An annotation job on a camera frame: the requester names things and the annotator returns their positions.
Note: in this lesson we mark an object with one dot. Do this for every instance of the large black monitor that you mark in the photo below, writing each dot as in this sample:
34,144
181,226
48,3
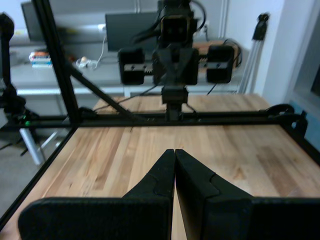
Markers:
125,32

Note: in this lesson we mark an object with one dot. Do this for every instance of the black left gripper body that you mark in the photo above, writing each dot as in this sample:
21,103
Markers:
131,66

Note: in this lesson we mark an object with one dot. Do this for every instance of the stack of books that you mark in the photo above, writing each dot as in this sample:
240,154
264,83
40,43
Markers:
40,60

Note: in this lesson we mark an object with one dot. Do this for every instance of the grey metal table leg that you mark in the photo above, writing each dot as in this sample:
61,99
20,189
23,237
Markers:
32,147

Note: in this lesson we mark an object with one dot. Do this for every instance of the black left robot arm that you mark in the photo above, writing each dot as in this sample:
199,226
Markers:
175,96

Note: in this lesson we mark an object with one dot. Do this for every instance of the silver tripod with black head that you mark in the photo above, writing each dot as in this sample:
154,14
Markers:
260,27

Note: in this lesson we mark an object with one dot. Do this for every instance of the black aluminium frame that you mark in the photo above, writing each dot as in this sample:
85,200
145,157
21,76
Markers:
60,62

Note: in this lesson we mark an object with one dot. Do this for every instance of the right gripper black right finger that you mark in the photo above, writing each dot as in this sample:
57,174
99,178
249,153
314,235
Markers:
250,220

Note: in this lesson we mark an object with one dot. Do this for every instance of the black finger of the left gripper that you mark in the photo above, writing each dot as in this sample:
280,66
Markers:
161,72
190,72

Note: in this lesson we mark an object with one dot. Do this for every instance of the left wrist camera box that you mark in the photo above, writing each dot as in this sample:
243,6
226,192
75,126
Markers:
174,30

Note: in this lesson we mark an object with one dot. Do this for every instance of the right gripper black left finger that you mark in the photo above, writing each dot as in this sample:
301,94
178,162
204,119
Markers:
100,220

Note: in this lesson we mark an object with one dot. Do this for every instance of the black jointed leader arm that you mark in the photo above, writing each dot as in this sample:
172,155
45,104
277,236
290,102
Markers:
7,100

